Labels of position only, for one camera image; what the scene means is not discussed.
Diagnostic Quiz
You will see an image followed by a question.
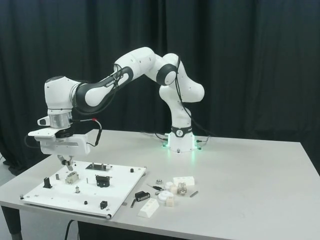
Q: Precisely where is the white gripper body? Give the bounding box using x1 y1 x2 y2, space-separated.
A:
39 133 91 156

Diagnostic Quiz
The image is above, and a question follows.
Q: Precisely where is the white long peg holder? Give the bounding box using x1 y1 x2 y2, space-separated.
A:
138 198 160 219

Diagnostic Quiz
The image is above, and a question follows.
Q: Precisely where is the white block peg holder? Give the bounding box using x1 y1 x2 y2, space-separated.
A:
172 175 196 187

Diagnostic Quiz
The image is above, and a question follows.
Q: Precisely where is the white task board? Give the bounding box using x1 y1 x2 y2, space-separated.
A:
19 159 148 220

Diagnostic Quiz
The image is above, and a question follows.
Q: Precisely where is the black D-SUB plug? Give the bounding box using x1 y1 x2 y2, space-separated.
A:
134 191 150 202

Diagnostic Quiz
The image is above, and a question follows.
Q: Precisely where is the black table leg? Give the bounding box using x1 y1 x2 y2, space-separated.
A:
0 205 20 240

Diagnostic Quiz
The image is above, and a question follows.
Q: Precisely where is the grey metal plug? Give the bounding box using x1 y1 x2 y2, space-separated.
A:
177 183 189 196

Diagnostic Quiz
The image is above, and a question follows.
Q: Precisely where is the black curtain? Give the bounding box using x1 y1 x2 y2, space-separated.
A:
0 0 320 167

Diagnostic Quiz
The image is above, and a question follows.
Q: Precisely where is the flat white camera plate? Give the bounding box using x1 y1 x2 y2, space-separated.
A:
27 128 58 139

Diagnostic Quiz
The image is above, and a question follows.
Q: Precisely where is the black camera cable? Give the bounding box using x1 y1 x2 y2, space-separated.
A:
24 135 42 151

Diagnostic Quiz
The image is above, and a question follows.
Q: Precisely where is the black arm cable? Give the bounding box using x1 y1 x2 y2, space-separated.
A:
111 56 199 141

